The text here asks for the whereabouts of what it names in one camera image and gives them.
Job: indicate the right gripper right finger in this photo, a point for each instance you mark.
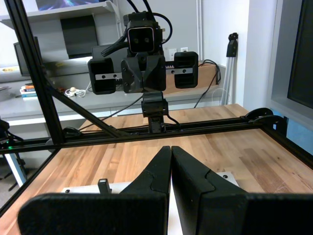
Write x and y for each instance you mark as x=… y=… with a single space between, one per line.
x=244 y=213

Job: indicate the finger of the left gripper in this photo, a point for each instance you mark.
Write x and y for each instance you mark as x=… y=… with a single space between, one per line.
x=155 y=73
x=132 y=76

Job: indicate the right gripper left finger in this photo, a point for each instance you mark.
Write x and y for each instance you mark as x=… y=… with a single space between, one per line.
x=97 y=213

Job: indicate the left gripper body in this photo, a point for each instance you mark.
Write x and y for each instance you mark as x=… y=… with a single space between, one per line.
x=102 y=73

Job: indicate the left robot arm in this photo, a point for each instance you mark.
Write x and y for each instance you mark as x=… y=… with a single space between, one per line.
x=154 y=105

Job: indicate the small black block fitting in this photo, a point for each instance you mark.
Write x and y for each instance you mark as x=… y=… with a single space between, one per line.
x=104 y=187

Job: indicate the white task board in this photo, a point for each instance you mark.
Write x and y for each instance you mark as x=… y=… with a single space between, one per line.
x=83 y=189

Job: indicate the cardboard box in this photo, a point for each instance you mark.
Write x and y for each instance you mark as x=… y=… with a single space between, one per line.
x=207 y=80

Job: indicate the stack of books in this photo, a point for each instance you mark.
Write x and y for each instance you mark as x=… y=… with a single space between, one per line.
x=28 y=92

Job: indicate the black and silver tripod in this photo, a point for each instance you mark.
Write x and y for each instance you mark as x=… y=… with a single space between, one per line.
x=231 y=49

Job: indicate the dark computer monitor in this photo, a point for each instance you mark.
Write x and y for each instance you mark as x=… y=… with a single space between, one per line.
x=23 y=58

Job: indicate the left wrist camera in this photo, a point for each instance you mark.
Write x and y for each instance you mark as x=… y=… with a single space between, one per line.
x=141 y=36

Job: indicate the black frame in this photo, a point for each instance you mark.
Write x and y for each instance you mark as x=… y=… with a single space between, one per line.
x=36 y=73

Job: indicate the grey wall shelf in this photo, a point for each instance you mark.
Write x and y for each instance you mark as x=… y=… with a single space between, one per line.
x=49 y=14

